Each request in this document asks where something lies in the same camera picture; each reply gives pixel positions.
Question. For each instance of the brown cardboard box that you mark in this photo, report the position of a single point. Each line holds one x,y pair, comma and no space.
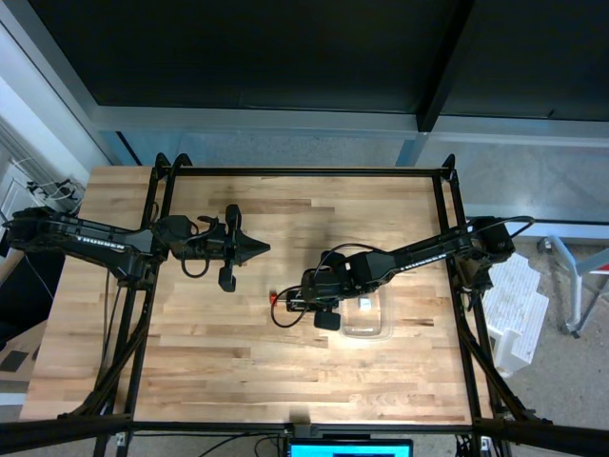
24,340

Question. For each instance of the grey metal stand leg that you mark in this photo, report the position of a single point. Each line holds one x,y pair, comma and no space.
575,304

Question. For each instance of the black wall post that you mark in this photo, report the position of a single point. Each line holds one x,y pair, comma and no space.
442,71

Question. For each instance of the small white block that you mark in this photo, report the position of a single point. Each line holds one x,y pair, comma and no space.
365,303

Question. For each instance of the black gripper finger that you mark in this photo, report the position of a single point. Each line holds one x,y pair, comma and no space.
248,253
249,242

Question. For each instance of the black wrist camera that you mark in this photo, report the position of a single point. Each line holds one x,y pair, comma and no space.
173,228

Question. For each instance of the clear plastic tub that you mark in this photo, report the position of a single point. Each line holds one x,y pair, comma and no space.
376,328

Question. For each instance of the blue laptop screen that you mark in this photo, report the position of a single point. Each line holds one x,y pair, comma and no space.
347,450

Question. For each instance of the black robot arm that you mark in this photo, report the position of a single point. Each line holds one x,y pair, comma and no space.
418,257
95,240

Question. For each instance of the grey aluminium window frame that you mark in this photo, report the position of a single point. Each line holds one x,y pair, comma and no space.
285,116

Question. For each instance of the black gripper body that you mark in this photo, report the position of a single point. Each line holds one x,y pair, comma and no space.
209,247
328,285

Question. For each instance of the white foam packing block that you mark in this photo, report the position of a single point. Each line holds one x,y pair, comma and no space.
518,314

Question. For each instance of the black aluminium table frame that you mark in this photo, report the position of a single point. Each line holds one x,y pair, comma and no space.
57,432

